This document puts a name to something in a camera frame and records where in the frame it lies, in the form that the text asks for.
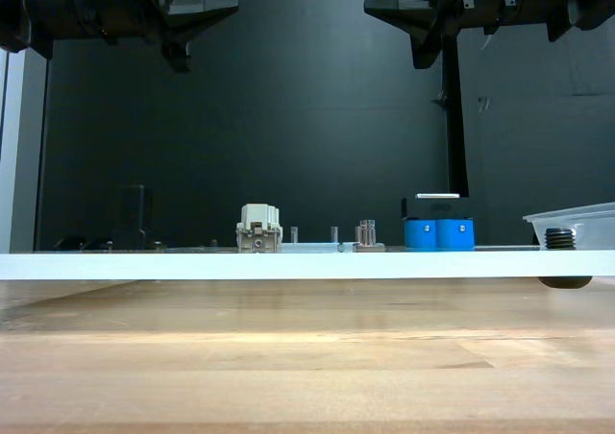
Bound black set screw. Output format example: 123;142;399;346
544;228;577;252

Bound black wall post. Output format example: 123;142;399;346
439;33;471;199

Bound white task board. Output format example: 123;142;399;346
0;247;615;290

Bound small metal socket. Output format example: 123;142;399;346
353;218;385;253

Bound beige connector housing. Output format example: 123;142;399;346
234;203;283;253

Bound clear plastic tub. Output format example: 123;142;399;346
522;202;615;252

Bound aluminium block with posts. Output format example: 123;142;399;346
280;226;343;253

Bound blue and black connector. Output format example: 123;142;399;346
401;192;477;252

